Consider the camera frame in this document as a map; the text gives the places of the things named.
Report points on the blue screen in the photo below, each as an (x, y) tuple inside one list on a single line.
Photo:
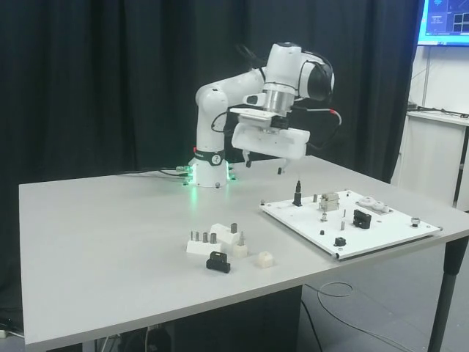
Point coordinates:
[(445, 22)]

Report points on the metal square peg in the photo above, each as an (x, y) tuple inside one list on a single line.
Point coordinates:
[(233, 227)]

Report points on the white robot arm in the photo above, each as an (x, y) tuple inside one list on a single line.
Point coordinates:
[(216, 99)]

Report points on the black curtain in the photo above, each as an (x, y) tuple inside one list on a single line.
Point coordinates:
[(91, 73)]

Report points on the black D-SUB plug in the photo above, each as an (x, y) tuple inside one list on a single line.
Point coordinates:
[(218, 262)]

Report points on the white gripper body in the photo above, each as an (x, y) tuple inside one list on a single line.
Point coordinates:
[(271, 141)]

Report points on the white medium gear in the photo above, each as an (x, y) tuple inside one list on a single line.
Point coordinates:
[(366, 201)]

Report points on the flat white mounting plate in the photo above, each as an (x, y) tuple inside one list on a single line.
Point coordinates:
[(253, 113)]

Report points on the white cabinet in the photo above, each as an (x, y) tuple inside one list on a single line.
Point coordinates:
[(428, 157)]

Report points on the metal BNC plug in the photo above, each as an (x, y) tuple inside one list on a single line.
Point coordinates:
[(324, 217)]

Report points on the white square peg holder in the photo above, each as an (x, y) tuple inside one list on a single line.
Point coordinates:
[(223, 234)]

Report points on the white round peg holder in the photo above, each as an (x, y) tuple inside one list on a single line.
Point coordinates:
[(199, 248)]

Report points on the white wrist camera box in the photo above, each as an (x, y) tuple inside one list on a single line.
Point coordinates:
[(253, 99)]

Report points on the metal round peg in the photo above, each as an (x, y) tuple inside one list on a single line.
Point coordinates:
[(192, 235), (341, 224), (205, 237), (213, 238), (198, 237)]

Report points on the white task board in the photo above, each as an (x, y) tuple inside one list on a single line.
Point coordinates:
[(304, 223)]

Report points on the small white holder block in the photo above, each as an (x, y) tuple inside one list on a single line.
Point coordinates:
[(265, 260)]

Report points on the small white peg holder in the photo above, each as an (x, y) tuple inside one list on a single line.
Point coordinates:
[(240, 251)]

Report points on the black table leg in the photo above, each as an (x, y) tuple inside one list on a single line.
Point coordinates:
[(445, 293)]

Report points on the small metal peg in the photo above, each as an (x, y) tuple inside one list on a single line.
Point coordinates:
[(242, 238)]

